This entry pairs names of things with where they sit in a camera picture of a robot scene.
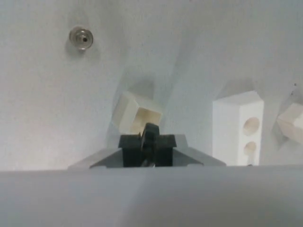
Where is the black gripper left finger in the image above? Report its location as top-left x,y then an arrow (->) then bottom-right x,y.
68,134 -> 143,169

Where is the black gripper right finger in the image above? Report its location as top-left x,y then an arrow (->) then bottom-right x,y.
155,134 -> 227,167

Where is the black USB plug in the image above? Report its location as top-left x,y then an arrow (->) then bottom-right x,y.
139,122 -> 160,167

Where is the small white holder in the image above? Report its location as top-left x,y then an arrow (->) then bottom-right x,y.
113,91 -> 164,137
276,102 -> 303,145

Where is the white peg holder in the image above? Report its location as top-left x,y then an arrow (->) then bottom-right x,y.
212,91 -> 265,166

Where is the metal BNC plug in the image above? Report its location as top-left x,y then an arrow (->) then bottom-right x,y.
69,26 -> 94,51

